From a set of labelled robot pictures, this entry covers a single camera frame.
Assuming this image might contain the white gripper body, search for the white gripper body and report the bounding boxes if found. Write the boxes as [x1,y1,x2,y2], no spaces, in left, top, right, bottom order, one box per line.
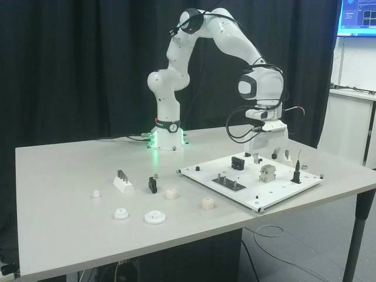
[245,126,290,157]

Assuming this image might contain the white large gear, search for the white large gear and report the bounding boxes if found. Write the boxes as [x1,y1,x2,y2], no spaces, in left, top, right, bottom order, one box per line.
[144,211,166,226]

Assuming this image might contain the white medium gear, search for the white medium gear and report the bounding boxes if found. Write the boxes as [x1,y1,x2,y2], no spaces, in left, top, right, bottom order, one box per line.
[113,207,130,220]

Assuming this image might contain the white task board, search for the white task board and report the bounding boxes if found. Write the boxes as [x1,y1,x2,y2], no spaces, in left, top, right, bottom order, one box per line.
[175,148,324,214]

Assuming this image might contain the white cabinet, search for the white cabinet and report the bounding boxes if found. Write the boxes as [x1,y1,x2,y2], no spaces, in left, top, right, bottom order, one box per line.
[318,88,376,170]

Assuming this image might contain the black D-SUB plug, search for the black D-SUB plug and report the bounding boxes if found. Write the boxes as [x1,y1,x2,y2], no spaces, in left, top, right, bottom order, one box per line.
[147,176,159,194]

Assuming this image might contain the black table leg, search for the black table leg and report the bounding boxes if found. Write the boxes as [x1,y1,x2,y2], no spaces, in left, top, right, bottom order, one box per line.
[343,187,376,282]

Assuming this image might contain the large black box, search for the large black box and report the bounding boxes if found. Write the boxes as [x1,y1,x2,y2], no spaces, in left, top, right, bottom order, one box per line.
[129,226,244,282]

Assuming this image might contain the white peg holder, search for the white peg holder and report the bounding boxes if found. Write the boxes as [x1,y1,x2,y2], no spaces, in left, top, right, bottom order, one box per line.
[112,173,136,194]

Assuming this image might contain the blue screen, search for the blue screen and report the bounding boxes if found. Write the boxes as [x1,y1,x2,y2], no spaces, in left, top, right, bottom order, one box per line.
[337,0,376,38]

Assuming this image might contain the black curtain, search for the black curtain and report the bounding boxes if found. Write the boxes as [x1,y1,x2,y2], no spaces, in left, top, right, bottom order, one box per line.
[0,0,343,267]

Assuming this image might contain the black plug with short cable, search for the black plug with short cable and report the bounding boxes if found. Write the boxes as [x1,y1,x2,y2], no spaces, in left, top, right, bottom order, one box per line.
[293,149,303,179]

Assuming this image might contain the black looped wrist cable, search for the black looped wrist cable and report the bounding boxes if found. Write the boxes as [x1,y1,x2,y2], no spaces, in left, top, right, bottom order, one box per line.
[225,105,264,145]

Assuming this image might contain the grey floor cable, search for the grey floor cable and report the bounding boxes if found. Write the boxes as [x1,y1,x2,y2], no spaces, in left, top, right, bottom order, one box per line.
[251,224,376,282]

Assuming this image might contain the black cables on cabinet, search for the black cables on cabinet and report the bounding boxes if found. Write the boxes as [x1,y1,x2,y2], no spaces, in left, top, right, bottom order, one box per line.
[328,83,376,96]

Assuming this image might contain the black floor cable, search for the black floor cable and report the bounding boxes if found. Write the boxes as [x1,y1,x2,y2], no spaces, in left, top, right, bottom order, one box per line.
[240,240,267,282]

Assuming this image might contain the black base cables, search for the black base cables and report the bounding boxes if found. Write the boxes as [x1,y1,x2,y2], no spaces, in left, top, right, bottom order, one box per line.
[99,133,156,147]

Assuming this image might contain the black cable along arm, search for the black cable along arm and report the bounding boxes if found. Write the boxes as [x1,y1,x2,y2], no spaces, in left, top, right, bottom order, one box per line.
[169,8,287,114]

